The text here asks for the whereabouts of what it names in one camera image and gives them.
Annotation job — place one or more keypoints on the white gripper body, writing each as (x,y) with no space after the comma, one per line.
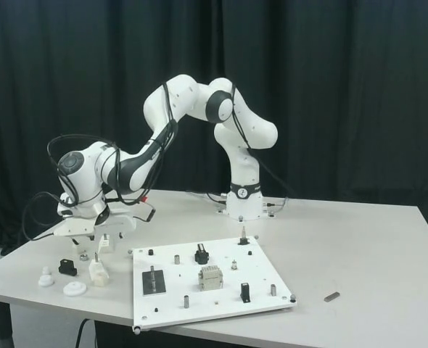
(118,224)

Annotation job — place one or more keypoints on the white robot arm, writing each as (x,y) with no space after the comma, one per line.
(243,170)

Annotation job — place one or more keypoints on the white peg holder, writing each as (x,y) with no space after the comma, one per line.
(98,277)
(107,247)

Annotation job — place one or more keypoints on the metal square peg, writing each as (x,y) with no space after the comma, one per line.
(332,296)

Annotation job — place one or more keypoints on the flat white mounting plate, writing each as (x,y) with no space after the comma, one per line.
(74,228)

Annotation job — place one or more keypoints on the small metal nut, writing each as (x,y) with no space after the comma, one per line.
(84,257)

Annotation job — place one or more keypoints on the thin black rod red tag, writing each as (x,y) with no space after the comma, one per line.
(150,214)

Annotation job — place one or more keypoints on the black D-SUB plug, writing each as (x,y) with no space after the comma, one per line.
(67,267)

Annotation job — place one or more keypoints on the white large gear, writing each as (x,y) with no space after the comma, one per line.
(75,289)

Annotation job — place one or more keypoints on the white small gear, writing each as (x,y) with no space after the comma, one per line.
(46,270)

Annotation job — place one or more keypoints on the white medium gear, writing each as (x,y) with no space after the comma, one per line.
(45,281)

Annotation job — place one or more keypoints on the black waterproof plug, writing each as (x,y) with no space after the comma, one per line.
(200,254)

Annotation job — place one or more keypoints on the white task board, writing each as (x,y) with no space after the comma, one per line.
(217,286)

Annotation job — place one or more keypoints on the metal BNC plug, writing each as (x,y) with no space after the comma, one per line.
(233,265)

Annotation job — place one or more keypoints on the metal bolt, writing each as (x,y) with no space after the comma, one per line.
(243,235)

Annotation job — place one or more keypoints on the black curtain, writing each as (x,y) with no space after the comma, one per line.
(54,90)

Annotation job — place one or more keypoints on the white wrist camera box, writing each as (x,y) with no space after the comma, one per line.
(64,206)

